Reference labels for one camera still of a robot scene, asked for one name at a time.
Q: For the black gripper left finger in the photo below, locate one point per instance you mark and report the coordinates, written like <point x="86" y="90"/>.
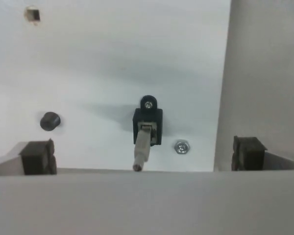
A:
<point x="38" y="159"/>

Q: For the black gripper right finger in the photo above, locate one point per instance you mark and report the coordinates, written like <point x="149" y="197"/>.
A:
<point x="248" y="154"/>

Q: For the metal hex bolt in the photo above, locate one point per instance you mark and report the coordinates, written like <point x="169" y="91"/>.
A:
<point x="182" y="147"/>

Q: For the white task board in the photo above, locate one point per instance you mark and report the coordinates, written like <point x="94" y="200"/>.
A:
<point x="112" y="61"/>

